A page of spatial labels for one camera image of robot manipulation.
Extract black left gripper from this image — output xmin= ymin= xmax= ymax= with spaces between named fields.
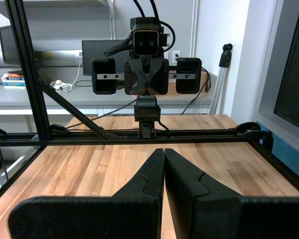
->
xmin=90 ymin=57 xmax=203 ymax=96

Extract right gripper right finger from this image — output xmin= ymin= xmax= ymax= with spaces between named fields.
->
xmin=164 ymin=148 xmax=299 ymax=239

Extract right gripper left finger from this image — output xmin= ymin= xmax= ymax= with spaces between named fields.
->
xmin=8 ymin=148 xmax=165 ymax=239

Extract black computer monitor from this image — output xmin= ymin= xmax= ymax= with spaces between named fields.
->
xmin=81 ymin=39 xmax=134 ymax=77
xmin=0 ymin=24 xmax=24 ymax=66

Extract white office desk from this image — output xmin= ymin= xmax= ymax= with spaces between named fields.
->
xmin=0 ymin=66 xmax=219 ymax=118

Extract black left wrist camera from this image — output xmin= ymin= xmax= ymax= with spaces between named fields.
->
xmin=132 ymin=29 xmax=161 ymax=57

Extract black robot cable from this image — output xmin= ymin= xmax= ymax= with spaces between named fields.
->
xmin=132 ymin=0 xmax=147 ymax=18
xmin=149 ymin=0 xmax=163 ymax=19
xmin=160 ymin=21 xmax=176 ymax=48
xmin=104 ymin=39 xmax=134 ymax=57

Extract white desk cable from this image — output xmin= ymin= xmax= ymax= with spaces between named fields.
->
xmin=50 ymin=61 xmax=83 ymax=92

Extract white wall shelf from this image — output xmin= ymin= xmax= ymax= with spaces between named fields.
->
xmin=0 ymin=0 xmax=115 ymax=40

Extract black metal frame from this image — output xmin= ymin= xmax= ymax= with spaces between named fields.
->
xmin=0 ymin=0 xmax=299 ymax=207

